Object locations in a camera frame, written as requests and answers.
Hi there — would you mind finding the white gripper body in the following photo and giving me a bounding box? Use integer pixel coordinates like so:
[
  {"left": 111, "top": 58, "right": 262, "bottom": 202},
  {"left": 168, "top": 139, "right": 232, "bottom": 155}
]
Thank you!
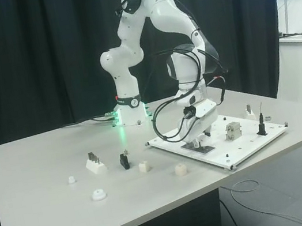
[{"left": 174, "top": 104, "right": 223, "bottom": 144}]

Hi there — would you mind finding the white large gear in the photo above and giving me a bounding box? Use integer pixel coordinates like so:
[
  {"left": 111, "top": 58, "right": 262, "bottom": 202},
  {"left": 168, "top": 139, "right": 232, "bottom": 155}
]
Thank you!
[{"left": 187, "top": 136, "right": 206, "bottom": 148}]

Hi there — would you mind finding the white medium gear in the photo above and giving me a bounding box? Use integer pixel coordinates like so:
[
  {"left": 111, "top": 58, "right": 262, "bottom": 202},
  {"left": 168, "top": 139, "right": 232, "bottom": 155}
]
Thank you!
[{"left": 90, "top": 187, "right": 108, "bottom": 202}]

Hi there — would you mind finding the small white box dark window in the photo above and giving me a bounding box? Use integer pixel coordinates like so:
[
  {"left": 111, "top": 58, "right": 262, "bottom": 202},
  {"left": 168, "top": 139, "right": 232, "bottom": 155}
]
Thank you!
[{"left": 178, "top": 89, "right": 201, "bottom": 108}]

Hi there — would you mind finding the white task board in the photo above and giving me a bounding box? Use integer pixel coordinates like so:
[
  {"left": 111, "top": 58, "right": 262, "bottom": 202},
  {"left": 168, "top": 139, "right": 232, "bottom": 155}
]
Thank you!
[{"left": 140, "top": 99, "right": 296, "bottom": 184}]

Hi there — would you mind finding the small white holder block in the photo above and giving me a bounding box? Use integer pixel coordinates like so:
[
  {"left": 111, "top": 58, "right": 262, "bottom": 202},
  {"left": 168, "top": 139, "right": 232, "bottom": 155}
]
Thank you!
[
  {"left": 138, "top": 161, "right": 153, "bottom": 174},
  {"left": 173, "top": 163, "right": 187, "bottom": 177}
]

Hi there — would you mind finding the black D-SUB plug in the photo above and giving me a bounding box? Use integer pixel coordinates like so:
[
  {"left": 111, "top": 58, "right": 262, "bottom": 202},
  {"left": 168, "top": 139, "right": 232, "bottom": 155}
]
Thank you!
[{"left": 118, "top": 151, "right": 132, "bottom": 171}]

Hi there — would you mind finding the white square peg holder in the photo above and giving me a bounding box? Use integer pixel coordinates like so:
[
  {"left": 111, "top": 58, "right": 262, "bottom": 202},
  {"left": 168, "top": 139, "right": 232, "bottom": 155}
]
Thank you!
[{"left": 84, "top": 155, "right": 107, "bottom": 176}]

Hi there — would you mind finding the black curtain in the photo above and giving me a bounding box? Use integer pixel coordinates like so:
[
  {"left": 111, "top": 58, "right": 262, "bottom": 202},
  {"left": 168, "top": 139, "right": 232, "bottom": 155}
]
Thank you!
[{"left": 0, "top": 0, "right": 302, "bottom": 226}]

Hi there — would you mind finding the black looped wrist cable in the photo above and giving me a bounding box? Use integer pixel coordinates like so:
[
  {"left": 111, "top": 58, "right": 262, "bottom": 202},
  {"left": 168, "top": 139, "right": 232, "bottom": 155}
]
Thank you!
[{"left": 148, "top": 95, "right": 192, "bottom": 144}]

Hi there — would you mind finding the black floor cable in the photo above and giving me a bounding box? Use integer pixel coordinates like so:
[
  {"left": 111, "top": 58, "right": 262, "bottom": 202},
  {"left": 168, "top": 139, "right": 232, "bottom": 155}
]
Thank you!
[{"left": 218, "top": 195, "right": 248, "bottom": 226}]

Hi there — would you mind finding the grey floor cable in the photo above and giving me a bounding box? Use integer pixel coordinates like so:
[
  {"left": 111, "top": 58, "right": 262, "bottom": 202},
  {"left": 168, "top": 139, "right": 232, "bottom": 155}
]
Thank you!
[{"left": 227, "top": 170, "right": 302, "bottom": 226}]

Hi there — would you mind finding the black base cable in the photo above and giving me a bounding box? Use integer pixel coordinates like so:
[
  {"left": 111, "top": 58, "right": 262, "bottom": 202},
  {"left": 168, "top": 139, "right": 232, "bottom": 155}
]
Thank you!
[{"left": 63, "top": 111, "right": 120, "bottom": 129}]

